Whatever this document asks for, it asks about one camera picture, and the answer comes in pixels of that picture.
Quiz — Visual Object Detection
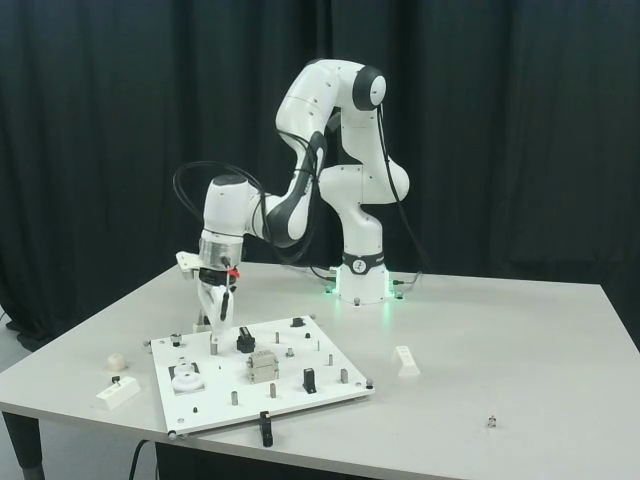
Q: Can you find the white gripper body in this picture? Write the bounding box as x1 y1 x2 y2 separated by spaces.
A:
195 282 234 333

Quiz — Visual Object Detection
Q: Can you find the white large gear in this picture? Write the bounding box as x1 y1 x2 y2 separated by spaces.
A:
172 375 205 395

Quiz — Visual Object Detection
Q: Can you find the white task board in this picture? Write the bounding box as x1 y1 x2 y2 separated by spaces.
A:
142 313 376 441

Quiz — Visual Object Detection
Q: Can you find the white holder with black plug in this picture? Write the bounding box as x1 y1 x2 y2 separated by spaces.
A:
94 375 141 412

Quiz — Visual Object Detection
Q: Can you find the black curtain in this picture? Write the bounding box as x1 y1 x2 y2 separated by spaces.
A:
0 0 640 337

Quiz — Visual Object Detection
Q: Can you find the black table leg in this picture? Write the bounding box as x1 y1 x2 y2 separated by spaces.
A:
1 411 42 480

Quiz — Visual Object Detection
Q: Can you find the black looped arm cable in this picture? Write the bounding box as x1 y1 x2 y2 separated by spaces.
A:
172 130 324 252

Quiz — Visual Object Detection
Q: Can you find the black cable under table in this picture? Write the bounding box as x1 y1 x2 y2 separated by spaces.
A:
129 438 154 480

